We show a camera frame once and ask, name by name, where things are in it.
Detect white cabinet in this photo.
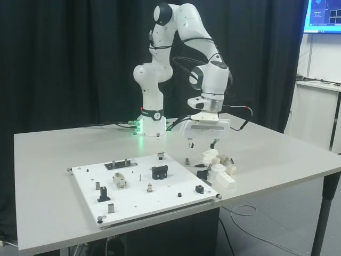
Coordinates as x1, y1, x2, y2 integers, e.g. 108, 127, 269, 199
288, 79, 341, 156

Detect white gear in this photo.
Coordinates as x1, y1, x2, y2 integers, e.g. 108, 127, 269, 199
209, 163, 226, 174

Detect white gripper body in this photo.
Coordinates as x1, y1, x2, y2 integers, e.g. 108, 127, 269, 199
180, 118, 231, 140

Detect black table leg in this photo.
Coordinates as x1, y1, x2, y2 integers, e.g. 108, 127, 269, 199
311, 174, 335, 256

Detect blue screen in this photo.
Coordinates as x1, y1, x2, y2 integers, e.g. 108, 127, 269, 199
303, 0, 341, 35

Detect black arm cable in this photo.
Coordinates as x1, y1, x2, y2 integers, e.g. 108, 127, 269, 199
148, 30, 236, 126

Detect large white holder with holes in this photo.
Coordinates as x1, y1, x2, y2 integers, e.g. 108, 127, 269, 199
214, 171, 238, 190

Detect black base cables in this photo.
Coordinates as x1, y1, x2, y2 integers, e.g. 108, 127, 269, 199
90, 121, 140, 130

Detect white task board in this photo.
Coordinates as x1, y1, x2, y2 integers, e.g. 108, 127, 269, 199
67, 151, 223, 230

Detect grey floor cable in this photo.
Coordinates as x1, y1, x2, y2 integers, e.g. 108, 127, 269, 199
221, 204, 316, 250

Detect black curtains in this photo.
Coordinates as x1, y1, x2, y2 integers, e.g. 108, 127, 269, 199
0, 0, 311, 241

